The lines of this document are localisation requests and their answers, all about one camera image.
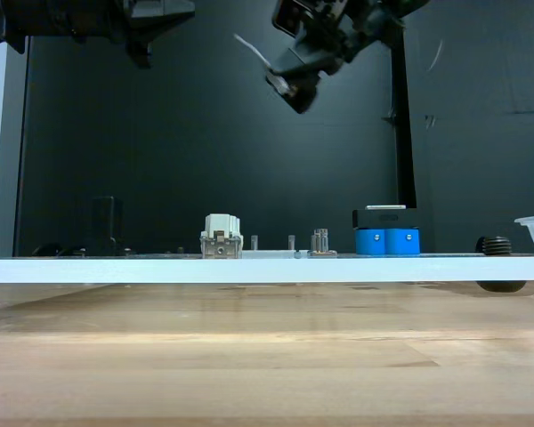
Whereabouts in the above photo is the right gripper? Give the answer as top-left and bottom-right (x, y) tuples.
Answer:
(264, 0), (431, 115)

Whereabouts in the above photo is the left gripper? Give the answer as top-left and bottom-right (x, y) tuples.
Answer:
(0, 0), (196, 70)

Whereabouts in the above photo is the grey cable with clear plug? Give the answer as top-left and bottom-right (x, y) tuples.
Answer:
(232, 33), (299, 98)

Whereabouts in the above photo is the beige many-pin connector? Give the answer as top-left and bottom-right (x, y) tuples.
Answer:
(198, 213), (244, 260)

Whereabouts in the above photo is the black block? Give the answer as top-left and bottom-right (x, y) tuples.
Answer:
(352, 205), (422, 232)

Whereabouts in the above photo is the threaded steel stud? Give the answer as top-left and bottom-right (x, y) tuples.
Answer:
(307, 228), (338, 259)

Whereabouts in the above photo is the blue socket block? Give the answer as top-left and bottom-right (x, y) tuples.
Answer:
(354, 228), (386, 257)
(384, 227), (422, 257)

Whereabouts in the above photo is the white task board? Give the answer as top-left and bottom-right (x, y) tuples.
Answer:
(0, 255), (534, 285)

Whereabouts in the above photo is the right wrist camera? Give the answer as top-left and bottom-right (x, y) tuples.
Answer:
(271, 0), (312, 37)

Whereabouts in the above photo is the black frame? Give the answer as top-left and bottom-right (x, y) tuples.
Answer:
(387, 37), (418, 210)

